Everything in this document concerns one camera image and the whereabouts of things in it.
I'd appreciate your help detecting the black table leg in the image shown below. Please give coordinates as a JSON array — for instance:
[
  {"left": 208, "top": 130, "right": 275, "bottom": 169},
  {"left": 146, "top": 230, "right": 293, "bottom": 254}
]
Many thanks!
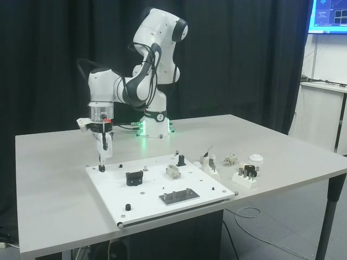
[{"left": 316, "top": 173, "right": 347, "bottom": 260}]

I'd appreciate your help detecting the USB plug with short cable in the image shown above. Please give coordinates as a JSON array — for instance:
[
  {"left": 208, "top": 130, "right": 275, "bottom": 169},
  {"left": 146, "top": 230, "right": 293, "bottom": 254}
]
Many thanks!
[{"left": 200, "top": 145, "right": 214, "bottom": 163}]

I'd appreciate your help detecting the white mounting plate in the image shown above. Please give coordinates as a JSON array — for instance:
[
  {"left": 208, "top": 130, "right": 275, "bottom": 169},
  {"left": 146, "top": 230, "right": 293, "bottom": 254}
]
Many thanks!
[{"left": 76, "top": 118, "right": 94, "bottom": 132}]

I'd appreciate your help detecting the white task board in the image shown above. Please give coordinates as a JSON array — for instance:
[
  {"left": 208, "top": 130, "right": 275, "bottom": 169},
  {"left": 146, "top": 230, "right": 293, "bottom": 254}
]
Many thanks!
[{"left": 85, "top": 153, "right": 239, "bottom": 230}]

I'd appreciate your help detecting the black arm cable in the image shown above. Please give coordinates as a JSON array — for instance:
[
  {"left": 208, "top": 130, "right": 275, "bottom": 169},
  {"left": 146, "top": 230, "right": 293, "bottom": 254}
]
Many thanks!
[{"left": 76, "top": 41, "right": 161, "bottom": 112}]

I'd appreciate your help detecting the black curtain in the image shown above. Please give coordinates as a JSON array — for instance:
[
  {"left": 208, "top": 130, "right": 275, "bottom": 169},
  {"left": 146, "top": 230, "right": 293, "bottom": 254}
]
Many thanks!
[{"left": 0, "top": 0, "right": 314, "bottom": 246}]

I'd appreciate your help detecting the thin black rod on wire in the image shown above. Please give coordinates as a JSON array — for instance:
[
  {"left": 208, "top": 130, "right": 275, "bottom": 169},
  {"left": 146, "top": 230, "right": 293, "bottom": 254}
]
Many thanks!
[{"left": 102, "top": 118, "right": 113, "bottom": 151}]

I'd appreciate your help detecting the blue screen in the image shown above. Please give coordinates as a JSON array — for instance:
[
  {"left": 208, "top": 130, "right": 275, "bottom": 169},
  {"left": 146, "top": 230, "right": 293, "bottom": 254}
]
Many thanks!
[{"left": 307, "top": 0, "right": 347, "bottom": 35}]

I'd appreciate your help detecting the grey waterproof plug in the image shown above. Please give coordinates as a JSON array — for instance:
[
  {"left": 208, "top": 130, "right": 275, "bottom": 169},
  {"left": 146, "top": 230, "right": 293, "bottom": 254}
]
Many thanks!
[{"left": 222, "top": 153, "right": 238, "bottom": 166}]

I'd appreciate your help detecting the black floor cable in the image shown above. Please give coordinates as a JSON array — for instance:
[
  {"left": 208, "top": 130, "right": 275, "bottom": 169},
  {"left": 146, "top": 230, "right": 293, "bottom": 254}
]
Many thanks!
[{"left": 222, "top": 220, "right": 245, "bottom": 260}]

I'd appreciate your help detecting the grey looped floor cable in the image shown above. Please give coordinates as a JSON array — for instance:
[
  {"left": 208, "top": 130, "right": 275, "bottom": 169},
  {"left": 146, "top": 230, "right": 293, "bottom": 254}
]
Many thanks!
[{"left": 233, "top": 206, "right": 274, "bottom": 260}]

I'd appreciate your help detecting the wide white peg holder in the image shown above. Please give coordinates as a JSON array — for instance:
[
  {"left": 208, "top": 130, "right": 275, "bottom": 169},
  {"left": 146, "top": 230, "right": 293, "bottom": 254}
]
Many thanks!
[{"left": 230, "top": 172, "right": 259, "bottom": 190}]

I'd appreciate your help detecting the black D-SUB plug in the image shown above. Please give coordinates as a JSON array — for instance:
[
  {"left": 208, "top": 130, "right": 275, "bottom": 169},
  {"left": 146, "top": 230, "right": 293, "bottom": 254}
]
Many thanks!
[{"left": 243, "top": 164, "right": 257, "bottom": 177}]

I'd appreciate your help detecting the black cabinet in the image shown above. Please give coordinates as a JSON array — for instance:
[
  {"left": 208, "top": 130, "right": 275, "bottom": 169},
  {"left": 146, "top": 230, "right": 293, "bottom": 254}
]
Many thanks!
[{"left": 72, "top": 210, "right": 226, "bottom": 260}]

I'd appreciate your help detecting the silver wrist ring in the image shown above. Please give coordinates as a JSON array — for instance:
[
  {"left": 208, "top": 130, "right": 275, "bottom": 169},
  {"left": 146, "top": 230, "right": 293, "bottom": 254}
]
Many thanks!
[{"left": 89, "top": 102, "right": 114, "bottom": 122}]

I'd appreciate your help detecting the white cabinet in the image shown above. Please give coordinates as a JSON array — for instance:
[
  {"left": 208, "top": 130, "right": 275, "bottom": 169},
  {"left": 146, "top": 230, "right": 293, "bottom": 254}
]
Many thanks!
[{"left": 288, "top": 81, "right": 347, "bottom": 157}]

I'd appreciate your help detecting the wedge-shaped white peg holder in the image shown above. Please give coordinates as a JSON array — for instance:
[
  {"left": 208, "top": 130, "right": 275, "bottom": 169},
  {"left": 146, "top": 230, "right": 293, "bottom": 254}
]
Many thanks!
[{"left": 200, "top": 159, "right": 221, "bottom": 181}]

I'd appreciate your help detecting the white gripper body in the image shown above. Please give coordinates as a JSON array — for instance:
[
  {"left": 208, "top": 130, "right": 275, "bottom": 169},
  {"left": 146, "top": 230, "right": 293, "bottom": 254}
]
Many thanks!
[{"left": 92, "top": 132, "right": 114, "bottom": 160}]

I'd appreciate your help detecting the black cable bundle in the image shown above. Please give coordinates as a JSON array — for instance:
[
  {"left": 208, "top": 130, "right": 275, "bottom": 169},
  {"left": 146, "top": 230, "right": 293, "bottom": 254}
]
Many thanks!
[{"left": 299, "top": 76, "right": 347, "bottom": 88}]

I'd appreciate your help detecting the black base cable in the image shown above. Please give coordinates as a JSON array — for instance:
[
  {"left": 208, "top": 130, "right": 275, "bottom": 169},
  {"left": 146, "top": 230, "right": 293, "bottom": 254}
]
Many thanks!
[{"left": 113, "top": 123, "right": 143, "bottom": 132}]

